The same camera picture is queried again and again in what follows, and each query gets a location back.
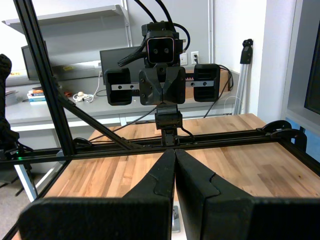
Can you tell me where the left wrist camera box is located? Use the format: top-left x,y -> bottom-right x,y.
146,36 -> 175,64

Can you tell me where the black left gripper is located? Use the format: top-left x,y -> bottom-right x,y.
103,63 -> 221,106

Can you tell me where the brown cardboard box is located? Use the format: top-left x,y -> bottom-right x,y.
184,67 -> 233,95

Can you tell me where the black controller box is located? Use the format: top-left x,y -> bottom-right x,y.
0,147 -> 35,167

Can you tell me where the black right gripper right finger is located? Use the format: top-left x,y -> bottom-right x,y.
175,148 -> 320,240

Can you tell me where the black computer monitor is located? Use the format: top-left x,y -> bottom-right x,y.
20,41 -> 51,81
99,46 -> 149,87

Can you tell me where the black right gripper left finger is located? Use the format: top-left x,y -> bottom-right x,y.
18,148 -> 175,240

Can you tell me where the grey metal plate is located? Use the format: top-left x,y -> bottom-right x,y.
172,204 -> 181,234

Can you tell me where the stack of books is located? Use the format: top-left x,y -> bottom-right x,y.
26,89 -> 48,104

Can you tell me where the coiled white cable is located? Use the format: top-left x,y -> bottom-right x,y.
71,90 -> 98,104

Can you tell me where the grey desk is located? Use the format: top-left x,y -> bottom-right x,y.
4,67 -> 242,133

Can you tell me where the grey wall shelf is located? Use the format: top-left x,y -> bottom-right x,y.
1,3 -> 133,48

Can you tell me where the black aluminium frame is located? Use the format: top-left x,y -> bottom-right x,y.
0,0 -> 320,240

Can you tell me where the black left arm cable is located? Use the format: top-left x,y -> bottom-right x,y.
118,0 -> 192,68

